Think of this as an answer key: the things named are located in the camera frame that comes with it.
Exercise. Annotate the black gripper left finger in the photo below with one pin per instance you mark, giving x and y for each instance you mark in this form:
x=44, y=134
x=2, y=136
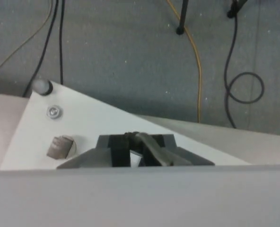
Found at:
x=118, y=153

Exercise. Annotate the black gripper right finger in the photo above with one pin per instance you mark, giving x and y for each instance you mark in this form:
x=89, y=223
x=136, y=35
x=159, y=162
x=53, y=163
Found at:
x=189, y=159

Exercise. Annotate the white task board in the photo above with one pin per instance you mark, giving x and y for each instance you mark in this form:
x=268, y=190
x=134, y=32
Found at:
x=83, y=113

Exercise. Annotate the metal round peg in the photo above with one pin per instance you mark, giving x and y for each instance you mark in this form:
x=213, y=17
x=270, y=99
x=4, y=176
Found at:
x=58, y=147

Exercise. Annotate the black tripod leg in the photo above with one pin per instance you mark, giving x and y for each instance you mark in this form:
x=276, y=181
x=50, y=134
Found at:
x=233, y=11
x=183, y=16

